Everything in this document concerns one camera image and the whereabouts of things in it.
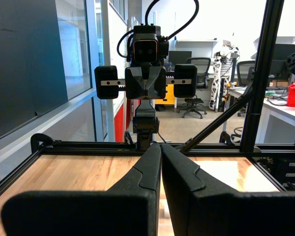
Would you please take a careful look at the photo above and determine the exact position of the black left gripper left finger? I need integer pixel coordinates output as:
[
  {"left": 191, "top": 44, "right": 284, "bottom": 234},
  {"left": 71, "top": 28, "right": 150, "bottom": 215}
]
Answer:
[{"left": 1, "top": 143, "right": 162, "bottom": 236}]

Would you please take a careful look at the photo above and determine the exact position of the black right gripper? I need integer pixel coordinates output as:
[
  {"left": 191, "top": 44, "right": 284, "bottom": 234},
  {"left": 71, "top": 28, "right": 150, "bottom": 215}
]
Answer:
[{"left": 94, "top": 64, "right": 198, "bottom": 100}]

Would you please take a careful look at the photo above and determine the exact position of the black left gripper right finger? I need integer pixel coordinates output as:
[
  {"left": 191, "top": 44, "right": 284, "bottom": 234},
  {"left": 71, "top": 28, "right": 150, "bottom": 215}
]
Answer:
[{"left": 161, "top": 144, "right": 295, "bottom": 236}]

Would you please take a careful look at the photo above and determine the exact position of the yellow drawer cabinet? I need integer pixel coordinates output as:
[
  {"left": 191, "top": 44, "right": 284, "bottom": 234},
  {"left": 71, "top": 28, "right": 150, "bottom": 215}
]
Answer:
[{"left": 155, "top": 83, "right": 175, "bottom": 105}]

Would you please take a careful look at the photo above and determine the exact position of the black computer monitor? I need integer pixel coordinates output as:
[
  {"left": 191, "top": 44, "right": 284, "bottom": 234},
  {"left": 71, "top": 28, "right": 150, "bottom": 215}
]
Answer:
[
  {"left": 270, "top": 44, "right": 295, "bottom": 80},
  {"left": 168, "top": 51, "right": 192, "bottom": 65}
]

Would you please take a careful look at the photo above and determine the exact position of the black office chair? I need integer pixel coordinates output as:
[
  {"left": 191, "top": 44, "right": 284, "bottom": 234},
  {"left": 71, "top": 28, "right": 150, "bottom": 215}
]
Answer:
[
  {"left": 236, "top": 60, "right": 256, "bottom": 118},
  {"left": 178, "top": 58, "right": 211, "bottom": 119}
]

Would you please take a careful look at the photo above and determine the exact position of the white lattice structure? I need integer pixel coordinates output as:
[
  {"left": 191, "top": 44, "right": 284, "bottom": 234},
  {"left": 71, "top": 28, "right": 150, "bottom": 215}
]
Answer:
[{"left": 208, "top": 50, "right": 234, "bottom": 111}]

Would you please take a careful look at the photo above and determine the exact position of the white desk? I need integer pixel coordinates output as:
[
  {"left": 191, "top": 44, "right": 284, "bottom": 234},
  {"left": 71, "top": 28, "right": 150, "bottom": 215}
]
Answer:
[{"left": 227, "top": 86, "right": 295, "bottom": 145}]

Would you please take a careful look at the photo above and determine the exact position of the red plastic container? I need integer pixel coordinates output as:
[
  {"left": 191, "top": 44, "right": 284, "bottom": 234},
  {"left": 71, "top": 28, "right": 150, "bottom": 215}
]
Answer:
[{"left": 287, "top": 83, "right": 295, "bottom": 108}]

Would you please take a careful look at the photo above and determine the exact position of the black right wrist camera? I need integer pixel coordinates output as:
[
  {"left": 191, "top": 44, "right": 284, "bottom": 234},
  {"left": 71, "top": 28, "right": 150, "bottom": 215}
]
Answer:
[{"left": 132, "top": 24, "right": 161, "bottom": 66}]

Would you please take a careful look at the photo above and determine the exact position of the black frame clamp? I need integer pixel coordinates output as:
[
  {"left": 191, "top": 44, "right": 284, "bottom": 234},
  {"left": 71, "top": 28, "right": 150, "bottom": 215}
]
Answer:
[
  {"left": 30, "top": 133, "right": 55, "bottom": 148},
  {"left": 220, "top": 131, "right": 234, "bottom": 144}
]

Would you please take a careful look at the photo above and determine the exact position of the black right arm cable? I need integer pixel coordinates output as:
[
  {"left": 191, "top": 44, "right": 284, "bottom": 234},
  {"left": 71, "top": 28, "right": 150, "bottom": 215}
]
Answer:
[{"left": 145, "top": 0, "right": 200, "bottom": 41}]

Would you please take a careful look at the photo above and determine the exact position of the black aluminium frame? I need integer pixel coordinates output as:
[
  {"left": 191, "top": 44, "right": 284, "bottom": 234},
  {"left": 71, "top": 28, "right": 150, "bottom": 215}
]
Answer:
[{"left": 0, "top": 0, "right": 295, "bottom": 205}]

